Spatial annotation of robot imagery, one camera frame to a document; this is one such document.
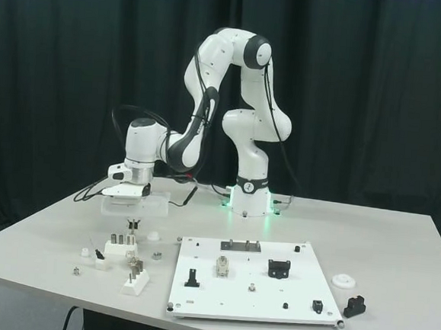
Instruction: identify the black curtain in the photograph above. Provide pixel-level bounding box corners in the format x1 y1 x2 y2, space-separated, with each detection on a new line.
0 0 441 264

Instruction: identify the white square peg holder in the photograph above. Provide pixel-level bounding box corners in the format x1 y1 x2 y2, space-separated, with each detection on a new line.
120 270 151 297

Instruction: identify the white round peg holder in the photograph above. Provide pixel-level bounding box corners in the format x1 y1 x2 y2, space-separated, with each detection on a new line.
104 239 139 258

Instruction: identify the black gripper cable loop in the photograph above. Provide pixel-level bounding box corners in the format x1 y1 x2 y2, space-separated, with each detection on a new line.
73 171 129 207

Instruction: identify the flat white mounting plate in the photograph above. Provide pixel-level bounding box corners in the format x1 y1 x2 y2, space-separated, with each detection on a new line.
101 180 152 200

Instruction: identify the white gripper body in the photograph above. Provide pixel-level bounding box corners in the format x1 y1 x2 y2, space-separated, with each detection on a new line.
101 188 171 221

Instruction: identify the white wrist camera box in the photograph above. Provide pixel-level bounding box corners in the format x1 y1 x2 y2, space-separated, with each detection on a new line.
106 162 134 184

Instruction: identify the silver flange ring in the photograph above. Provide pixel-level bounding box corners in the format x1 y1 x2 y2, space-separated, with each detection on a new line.
129 167 155 186

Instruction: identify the black floor cable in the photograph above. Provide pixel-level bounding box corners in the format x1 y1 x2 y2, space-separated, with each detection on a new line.
63 304 85 330

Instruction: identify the white task board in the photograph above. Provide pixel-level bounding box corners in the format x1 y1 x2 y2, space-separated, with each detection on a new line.
165 230 352 330

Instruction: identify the black base cable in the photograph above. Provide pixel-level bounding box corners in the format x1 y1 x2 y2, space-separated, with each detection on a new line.
209 182 236 197
270 194 295 210

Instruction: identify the black plastic block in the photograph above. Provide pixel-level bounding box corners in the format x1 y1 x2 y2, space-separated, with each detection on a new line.
343 293 368 319

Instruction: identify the white large gear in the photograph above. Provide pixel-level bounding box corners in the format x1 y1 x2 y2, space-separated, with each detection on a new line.
331 271 357 295

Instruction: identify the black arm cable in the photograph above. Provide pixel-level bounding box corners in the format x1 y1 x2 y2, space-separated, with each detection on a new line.
254 56 305 202
109 45 221 145

